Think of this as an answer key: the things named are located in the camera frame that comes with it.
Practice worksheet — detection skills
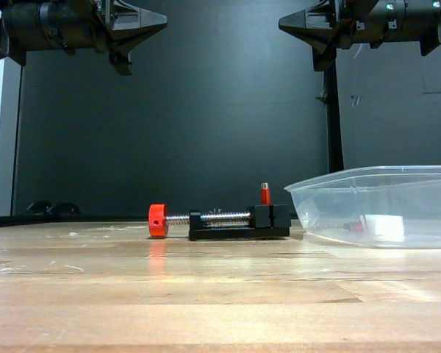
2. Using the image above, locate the clear plastic container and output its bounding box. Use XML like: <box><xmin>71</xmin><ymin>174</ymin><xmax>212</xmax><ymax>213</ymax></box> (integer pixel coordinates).
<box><xmin>283</xmin><ymin>165</ymin><xmax>441</xmax><ymax>251</ymax></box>

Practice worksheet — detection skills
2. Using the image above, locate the black vise with red knob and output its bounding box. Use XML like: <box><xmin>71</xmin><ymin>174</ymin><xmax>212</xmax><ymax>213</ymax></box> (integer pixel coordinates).
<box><xmin>148</xmin><ymin>203</ymin><xmax>292</xmax><ymax>242</ymax></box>

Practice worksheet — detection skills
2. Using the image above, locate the red RCA connector with wire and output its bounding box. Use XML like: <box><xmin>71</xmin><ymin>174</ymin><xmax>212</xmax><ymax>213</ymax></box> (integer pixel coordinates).
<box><xmin>307</xmin><ymin>219</ymin><xmax>365</xmax><ymax>235</ymax></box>

